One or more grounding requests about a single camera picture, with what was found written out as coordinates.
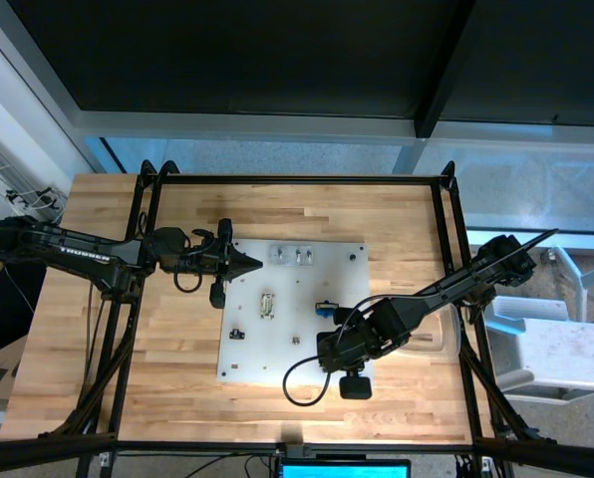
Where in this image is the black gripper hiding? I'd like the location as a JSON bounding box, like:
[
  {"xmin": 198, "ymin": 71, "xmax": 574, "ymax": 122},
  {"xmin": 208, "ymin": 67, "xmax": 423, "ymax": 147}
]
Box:
[
  {"xmin": 316, "ymin": 327, "xmax": 379, "ymax": 400},
  {"xmin": 185, "ymin": 217, "xmax": 265, "ymax": 311}
]

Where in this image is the clear block with metal pins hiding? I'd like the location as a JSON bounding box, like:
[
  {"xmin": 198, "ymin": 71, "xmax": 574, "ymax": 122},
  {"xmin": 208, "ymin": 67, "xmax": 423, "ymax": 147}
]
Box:
[{"xmin": 269, "ymin": 244, "xmax": 314, "ymax": 267}]

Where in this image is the white task board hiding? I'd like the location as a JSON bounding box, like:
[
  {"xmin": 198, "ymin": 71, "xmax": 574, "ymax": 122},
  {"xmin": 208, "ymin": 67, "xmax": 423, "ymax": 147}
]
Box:
[{"xmin": 215, "ymin": 240, "xmax": 376, "ymax": 382}]

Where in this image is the clear plastic tub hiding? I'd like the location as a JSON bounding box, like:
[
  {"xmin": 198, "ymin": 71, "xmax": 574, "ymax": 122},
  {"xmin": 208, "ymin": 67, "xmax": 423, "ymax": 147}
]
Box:
[{"xmin": 394, "ymin": 301, "xmax": 463, "ymax": 360}]

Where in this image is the blue lit screen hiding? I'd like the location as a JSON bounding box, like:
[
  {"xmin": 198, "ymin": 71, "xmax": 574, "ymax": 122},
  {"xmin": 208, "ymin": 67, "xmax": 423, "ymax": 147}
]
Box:
[{"xmin": 275, "ymin": 457, "xmax": 412, "ymax": 478}]

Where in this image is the white plastic chair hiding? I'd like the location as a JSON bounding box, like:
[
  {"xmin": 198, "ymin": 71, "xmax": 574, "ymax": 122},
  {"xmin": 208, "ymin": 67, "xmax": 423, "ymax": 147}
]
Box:
[{"xmin": 485, "ymin": 294, "xmax": 594, "ymax": 405}]

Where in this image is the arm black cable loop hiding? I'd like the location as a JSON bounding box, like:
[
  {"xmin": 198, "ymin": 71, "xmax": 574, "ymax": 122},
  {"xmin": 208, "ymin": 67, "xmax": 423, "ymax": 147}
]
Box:
[
  {"xmin": 282, "ymin": 356, "xmax": 336, "ymax": 406},
  {"xmin": 172, "ymin": 268, "xmax": 203, "ymax": 295}
]

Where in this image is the black table frame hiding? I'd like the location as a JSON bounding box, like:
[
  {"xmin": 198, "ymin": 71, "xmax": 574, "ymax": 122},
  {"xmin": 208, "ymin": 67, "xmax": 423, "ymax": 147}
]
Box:
[{"xmin": 0, "ymin": 158, "xmax": 594, "ymax": 478}]

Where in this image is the black table-level camera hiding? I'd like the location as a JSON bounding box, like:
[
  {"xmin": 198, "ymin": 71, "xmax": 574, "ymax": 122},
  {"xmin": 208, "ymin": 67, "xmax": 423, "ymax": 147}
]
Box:
[{"xmin": 280, "ymin": 431, "xmax": 312, "ymax": 458}]

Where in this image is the cable bundle by wall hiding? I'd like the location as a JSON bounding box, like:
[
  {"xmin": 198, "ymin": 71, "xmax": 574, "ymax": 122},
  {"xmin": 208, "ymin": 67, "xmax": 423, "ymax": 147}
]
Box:
[{"xmin": 2, "ymin": 186, "xmax": 65, "ymax": 210}]

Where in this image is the grey metal chair frame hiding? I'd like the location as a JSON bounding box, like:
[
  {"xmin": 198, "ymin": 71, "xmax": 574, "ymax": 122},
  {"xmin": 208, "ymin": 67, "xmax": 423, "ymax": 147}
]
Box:
[{"xmin": 540, "ymin": 243, "xmax": 594, "ymax": 320}]

